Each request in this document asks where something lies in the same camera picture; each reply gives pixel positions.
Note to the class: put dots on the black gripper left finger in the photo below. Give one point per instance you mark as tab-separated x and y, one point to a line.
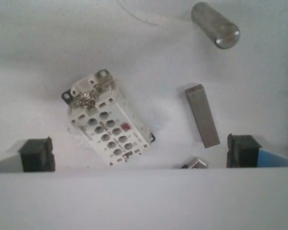
36	153

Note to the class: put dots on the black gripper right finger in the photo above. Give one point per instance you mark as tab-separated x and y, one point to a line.
242	151

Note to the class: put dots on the metal square peg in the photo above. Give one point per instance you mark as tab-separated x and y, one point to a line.
202	115

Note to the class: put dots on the metal round peg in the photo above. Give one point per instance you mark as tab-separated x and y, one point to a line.
216	26

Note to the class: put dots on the small metal plug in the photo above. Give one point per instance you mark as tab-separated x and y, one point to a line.
195	163

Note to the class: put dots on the white multi-pin connector block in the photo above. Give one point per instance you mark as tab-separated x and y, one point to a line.
108	129

